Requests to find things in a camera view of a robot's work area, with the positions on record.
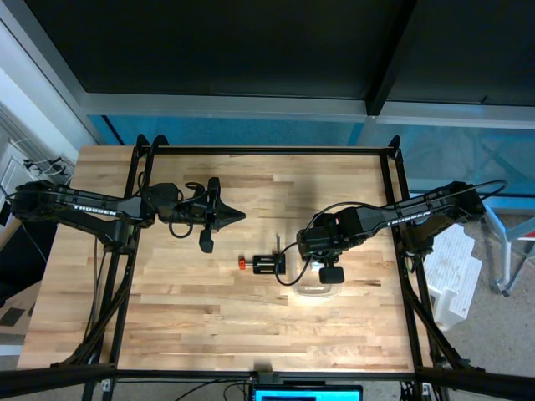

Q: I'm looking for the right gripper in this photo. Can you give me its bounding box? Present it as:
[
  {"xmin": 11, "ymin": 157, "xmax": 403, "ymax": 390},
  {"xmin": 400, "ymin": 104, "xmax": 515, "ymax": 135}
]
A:
[{"xmin": 317, "ymin": 253, "xmax": 346, "ymax": 286}]

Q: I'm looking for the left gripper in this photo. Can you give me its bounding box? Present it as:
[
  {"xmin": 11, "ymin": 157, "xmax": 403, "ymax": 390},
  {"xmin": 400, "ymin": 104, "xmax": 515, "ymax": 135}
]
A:
[{"xmin": 199, "ymin": 176, "xmax": 247, "ymax": 254}]

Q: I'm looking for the clear plastic container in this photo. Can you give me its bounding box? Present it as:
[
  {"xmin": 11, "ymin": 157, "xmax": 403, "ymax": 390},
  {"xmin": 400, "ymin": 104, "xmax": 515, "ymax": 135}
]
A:
[{"xmin": 291, "ymin": 250, "xmax": 342, "ymax": 298}]

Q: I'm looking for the black clamp with red knob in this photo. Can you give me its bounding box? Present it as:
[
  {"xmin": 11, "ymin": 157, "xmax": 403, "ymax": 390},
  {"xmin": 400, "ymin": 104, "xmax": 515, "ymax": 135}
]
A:
[{"xmin": 238, "ymin": 236, "xmax": 288, "ymax": 277}]

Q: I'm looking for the blue screen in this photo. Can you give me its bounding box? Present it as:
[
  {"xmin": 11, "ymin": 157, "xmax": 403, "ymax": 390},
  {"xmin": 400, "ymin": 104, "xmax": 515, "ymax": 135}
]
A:
[{"xmin": 249, "ymin": 383, "xmax": 364, "ymax": 401}]

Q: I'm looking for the white step stool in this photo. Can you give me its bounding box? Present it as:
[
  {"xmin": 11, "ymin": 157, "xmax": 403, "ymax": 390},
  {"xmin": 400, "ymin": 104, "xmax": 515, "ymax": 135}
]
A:
[{"xmin": 421, "ymin": 225, "xmax": 486, "ymax": 333}]

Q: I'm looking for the grey metal stand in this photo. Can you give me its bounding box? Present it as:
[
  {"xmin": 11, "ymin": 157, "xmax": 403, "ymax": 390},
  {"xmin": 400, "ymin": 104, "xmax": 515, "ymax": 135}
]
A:
[{"xmin": 480, "ymin": 204, "xmax": 535, "ymax": 297}]

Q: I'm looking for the cardboard box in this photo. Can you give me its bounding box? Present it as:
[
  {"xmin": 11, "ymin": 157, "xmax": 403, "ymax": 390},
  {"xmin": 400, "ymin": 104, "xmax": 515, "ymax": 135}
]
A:
[{"xmin": 0, "ymin": 280, "xmax": 43, "ymax": 335}]

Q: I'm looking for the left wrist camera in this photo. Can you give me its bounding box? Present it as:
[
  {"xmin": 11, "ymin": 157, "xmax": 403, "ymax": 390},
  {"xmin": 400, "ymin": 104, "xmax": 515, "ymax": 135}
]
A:
[{"xmin": 177, "ymin": 195, "xmax": 209, "ymax": 223}]

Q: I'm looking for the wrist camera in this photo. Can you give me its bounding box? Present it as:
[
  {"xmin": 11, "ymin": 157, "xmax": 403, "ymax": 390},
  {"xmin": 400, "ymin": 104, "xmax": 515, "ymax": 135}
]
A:
[
  {"xmin": 297, "ymin": 227, "xmax": 334, "ymax": 258},
  {"xmin": 177, "ymin": 195, "xmax": 209, "ymax": 223}
]

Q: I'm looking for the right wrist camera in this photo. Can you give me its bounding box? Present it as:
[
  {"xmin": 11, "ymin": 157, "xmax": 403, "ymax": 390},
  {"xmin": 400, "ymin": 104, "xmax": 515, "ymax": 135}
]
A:
[{"xmin": 297, "ymin": 227, "xmax": 334, "ymax": 258}]

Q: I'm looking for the black frame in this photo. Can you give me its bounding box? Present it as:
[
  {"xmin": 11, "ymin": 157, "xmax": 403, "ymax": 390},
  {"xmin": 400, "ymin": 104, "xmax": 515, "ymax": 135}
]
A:
[{"xmin": 0, "ymin": 133, "xmax": 535, "ymax": 401}]

